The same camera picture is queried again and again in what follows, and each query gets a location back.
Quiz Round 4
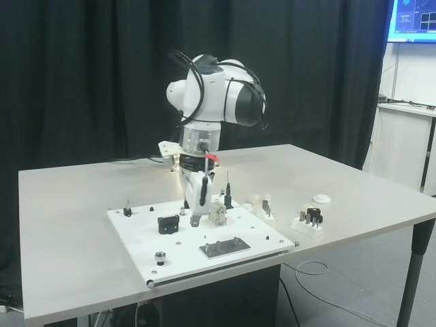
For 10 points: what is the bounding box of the black curtain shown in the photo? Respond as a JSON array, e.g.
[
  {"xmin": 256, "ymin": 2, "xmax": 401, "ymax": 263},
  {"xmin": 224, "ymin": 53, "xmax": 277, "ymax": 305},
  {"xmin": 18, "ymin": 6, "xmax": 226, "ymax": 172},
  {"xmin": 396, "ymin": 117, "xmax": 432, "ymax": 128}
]
[{"xmin": 0, "ymin": 0, "xmax": 392, "ymax": 304}]

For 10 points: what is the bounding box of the dark table leg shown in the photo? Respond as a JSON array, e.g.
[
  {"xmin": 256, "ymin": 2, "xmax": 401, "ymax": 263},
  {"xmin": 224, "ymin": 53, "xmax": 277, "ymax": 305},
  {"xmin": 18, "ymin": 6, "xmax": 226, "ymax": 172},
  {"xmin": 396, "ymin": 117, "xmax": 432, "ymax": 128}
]
[{"xmin": 398, "ymin": 217, "xmax": 436, "ymax": 327}]

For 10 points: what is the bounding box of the white peg holder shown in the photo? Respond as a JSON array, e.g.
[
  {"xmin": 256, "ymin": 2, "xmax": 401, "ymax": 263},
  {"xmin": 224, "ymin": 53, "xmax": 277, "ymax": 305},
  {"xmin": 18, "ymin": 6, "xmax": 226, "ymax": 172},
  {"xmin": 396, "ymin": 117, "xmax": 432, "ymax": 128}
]
[
  {"xmin": 291, "ymin": 217, "xmax": 324, "ymax": 239},
  {"xmin": 253, "ymin": 204, "xmax": 277, "ymax": 225}
]

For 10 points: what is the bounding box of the white task board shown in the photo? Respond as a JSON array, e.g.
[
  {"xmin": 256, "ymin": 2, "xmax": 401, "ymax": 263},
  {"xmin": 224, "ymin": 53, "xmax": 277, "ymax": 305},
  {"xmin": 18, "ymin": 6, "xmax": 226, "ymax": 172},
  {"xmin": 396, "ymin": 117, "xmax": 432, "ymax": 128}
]
[{"xmin": 106, "ymin": 199, "xmax": 301, "ymax": 289}]

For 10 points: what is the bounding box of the black box under table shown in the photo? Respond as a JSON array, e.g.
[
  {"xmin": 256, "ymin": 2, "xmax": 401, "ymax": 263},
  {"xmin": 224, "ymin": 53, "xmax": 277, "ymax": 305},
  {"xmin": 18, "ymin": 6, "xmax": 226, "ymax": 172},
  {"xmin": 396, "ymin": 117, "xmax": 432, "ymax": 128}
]
[{"xmin": 149, "ymin": 264, "xmax": 282, "ymax": 327}]

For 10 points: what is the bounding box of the white cabinet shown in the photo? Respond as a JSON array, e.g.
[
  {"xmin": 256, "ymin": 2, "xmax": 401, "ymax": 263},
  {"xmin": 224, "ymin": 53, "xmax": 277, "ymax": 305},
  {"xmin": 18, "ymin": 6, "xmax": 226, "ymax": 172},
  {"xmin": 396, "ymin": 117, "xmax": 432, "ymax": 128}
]
[{"xmin": 362, "ymin": 102, "xmax": 436, "ymax": 198}]

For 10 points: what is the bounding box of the grey floor cable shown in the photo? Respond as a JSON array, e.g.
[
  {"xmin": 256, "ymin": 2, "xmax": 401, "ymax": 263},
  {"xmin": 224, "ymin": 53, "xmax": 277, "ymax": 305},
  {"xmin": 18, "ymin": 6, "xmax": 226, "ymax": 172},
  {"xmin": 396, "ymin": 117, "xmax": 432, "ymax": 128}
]
[{"xmin": 293, "ymin": 260, "xmax": 436, "ymax": 327}]

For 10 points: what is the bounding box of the thin black rod on wire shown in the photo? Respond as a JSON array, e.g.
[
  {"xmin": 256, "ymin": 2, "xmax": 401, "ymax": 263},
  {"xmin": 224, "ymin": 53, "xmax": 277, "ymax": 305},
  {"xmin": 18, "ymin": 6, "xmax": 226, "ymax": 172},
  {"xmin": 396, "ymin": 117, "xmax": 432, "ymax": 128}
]
[{"xmin": 199, "ymin": 146, "xmax": 219, "ymax": 207}]

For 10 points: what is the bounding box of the tall black plug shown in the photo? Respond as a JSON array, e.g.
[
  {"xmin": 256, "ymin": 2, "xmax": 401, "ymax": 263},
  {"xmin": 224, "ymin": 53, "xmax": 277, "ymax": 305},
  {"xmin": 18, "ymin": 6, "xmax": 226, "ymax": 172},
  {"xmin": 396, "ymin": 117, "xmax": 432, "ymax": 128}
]
[{"xmin": 223, "ymin": 170, "xmax": 235, "ymax": 210}]

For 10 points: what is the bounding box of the silver wrist ring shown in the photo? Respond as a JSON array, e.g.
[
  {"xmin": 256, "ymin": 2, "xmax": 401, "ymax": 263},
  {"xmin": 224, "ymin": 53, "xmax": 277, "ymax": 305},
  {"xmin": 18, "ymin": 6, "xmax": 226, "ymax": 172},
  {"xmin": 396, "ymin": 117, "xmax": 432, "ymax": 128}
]
[{"xmin": 178, "ymin": 126, "xmax": 221, "ymax": 153}]

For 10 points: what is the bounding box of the blue screen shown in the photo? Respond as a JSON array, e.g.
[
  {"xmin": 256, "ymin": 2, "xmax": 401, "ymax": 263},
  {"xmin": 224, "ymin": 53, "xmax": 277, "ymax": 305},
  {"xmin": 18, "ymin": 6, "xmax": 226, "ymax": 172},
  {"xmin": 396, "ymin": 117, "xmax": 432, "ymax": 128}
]
[{"xmin": 386, "ymin": 0, "xmax": 436, "ymax": 44}]

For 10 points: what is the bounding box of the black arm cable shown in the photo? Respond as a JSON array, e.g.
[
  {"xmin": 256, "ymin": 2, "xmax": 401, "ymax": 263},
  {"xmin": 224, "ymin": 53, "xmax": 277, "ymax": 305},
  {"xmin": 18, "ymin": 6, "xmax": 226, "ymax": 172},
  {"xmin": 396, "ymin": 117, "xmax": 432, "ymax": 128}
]
[
  {"xmin": 169, "ymin": 50, "xmax": 207, "ymax": 129},
  {"xmin": 219, "ymin": 60, "xmax": 270, "ymax": 131}
]

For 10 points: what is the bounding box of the flat white mounting plate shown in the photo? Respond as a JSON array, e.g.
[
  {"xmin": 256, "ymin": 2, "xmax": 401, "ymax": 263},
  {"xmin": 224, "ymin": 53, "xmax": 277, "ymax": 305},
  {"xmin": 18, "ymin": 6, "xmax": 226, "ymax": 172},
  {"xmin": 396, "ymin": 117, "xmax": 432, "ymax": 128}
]
[{"xmin": 157, "ymin": 140, "xmax": 183, "ymax": 160}]

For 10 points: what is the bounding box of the black floor cable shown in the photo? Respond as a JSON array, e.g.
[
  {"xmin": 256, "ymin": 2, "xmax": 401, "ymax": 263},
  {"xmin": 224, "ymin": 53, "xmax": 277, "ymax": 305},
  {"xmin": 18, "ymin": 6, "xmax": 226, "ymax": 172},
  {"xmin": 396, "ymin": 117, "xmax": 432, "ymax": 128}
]
[{"xmin": 279, "ymin": 277, "xmax": 299, "ymax": 327}]

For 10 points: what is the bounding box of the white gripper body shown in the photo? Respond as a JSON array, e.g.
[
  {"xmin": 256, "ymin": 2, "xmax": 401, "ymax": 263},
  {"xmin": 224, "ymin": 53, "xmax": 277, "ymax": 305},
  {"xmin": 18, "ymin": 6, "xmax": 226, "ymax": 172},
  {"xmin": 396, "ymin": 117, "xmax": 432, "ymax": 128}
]
[{"xmin": 180, "ymin": 168, "xmax": 215, "ymax": 217}]

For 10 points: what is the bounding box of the black D-SUB plug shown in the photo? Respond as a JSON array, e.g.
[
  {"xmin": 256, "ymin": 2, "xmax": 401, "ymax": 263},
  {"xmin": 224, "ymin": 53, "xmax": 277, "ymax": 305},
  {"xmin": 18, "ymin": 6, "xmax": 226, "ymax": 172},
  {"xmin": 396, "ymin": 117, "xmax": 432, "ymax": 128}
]
[{"xmin": 306, "ymin": 206, "xmax": 324, "ymax": 224}]

